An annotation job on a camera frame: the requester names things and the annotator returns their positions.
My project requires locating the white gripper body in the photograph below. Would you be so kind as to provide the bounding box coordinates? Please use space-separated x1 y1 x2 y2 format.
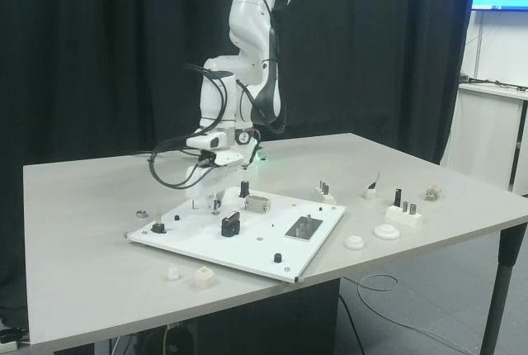
185 163 243 202

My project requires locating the flat white mounting plate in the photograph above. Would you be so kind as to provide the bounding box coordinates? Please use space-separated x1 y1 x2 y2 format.
200 151 245 168

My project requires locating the white task board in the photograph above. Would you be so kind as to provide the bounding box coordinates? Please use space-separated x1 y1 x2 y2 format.
125 190 347 285

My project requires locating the white cube holder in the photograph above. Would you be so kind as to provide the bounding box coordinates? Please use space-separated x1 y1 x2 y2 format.
192 266 218 290

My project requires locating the white large gear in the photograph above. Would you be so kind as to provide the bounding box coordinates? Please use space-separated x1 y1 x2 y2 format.
373 225 400 241

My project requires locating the white round peg holder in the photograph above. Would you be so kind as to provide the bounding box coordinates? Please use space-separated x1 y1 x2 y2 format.
384 205 425 228

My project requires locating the black curtain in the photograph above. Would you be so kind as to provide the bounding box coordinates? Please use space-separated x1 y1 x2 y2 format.
0 0 483 331

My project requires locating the white cabinet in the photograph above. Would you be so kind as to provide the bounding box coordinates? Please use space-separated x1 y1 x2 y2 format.
440 82 528 199

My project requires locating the dark grey table leg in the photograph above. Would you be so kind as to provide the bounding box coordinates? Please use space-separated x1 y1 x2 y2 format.
479 222 528 355

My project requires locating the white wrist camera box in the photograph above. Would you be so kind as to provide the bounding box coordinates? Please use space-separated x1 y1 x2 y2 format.
185 131 227 151

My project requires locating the silver wrist ring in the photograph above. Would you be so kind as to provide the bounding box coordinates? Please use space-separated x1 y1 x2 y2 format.
214 125 239 141

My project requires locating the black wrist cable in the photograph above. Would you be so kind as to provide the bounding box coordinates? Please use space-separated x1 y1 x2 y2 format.
147 64 232 189

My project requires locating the thin grey floor cable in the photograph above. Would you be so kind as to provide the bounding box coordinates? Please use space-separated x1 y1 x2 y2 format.
356 274 496 355

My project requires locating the black floor cable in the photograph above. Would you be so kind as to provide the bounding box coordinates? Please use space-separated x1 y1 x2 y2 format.
337 295 362 355

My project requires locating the black forearm cable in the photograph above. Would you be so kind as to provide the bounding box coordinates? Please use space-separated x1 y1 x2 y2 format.
217 0 290 135

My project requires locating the black cable on cabinet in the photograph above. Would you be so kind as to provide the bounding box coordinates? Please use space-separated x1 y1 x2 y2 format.
458 75 528 92

